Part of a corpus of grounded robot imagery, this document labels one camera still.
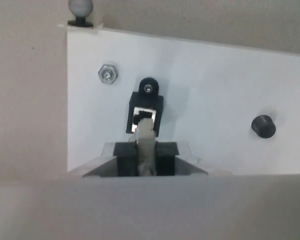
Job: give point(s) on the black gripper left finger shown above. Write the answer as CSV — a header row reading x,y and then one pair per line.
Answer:
x,y
100,167

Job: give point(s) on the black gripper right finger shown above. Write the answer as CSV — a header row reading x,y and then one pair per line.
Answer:
x,y
187,167

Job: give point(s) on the translucent Ethernet plug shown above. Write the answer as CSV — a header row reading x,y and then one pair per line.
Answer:
x,y
146,142

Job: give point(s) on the grey ball-head board stud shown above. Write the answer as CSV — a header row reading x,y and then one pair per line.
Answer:
x,y
80,10

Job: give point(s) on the white task board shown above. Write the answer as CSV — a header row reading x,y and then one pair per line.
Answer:
x,y
215,95

